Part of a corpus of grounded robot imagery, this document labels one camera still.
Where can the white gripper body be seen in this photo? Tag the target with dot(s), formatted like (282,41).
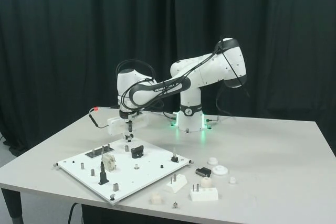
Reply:
(118,125)

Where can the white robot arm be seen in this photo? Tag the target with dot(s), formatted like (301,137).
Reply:
(210,69)

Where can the thin black rod red tag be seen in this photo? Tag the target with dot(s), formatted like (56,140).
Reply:
(93,119)

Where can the white task board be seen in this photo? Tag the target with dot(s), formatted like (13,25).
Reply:
(147,171)

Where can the tall black plug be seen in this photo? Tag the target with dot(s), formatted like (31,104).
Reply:
(102,175)

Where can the metal BNC plug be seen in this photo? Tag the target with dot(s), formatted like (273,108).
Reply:
(174,153)

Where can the cream stepped holder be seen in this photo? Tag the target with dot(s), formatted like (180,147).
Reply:
(156,198)

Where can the white sloped peg holder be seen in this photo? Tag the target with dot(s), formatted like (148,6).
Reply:
(177,185)

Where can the black D-SUB plug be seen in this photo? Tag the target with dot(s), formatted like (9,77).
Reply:
(203,172)

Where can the white medium gear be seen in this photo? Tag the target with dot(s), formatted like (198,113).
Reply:
(212,161)

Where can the cream round-topped holder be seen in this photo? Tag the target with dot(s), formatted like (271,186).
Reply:
(206,182)

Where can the black curtain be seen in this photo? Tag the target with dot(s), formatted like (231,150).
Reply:
(78,37)

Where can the white long peg holder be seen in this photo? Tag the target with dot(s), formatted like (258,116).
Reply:
(206,195)

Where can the white large gear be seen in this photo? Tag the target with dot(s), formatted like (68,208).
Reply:
(220,170)

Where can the white small gear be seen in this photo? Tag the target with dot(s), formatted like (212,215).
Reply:
(232,181)

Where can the black table leg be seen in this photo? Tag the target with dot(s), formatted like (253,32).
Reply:
(11,205)

